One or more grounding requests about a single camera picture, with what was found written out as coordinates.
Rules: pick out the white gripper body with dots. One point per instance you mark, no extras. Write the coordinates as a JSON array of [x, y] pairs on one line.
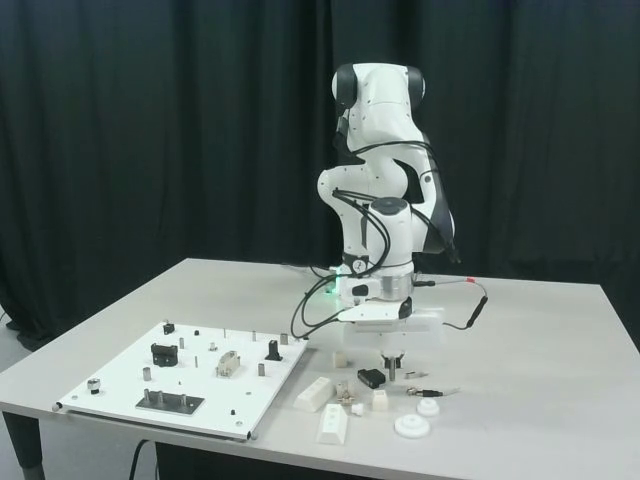
[[420, 332]]

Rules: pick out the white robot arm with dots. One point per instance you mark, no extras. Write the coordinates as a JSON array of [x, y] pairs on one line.
[[385, 100]]

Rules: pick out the long white peg holder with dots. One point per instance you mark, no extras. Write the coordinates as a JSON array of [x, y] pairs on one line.
[[333, 426], [315, 395]]

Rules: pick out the thick metal round peg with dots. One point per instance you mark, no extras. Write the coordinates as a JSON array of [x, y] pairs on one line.
[[146, 374]]

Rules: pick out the small metal USB plug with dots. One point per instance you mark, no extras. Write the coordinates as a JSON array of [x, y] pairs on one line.
[[416, 374]]

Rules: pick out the black D-SUB plug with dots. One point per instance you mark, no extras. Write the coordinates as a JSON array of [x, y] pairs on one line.
[[371, 378]]

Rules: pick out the small white cube holder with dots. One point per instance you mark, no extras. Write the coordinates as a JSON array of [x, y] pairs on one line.
[[379, 401], [340, 360]]

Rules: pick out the beige metal waterproof plug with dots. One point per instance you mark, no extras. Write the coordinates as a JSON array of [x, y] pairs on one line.
[[345, 392]]

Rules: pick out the white medium gear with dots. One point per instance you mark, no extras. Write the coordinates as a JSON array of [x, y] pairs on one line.
[[427, 409]]

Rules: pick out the thin black rod red tag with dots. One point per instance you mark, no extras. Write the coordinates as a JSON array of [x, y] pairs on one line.
[[478, 309]]

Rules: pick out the white large gear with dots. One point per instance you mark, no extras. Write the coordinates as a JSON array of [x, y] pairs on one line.
[[409, 426]]

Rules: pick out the black controller cabinet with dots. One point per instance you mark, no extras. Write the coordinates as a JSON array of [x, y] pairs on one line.
[[210, 462]]

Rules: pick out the white task board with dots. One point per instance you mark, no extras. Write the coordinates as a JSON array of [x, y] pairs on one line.
[[115, 370]]

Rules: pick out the black curtain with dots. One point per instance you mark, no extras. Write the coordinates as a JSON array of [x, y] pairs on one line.
[[150, 125]]

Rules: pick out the grey table leg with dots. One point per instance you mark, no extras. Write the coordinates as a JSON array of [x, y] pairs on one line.
[[22, 442]]

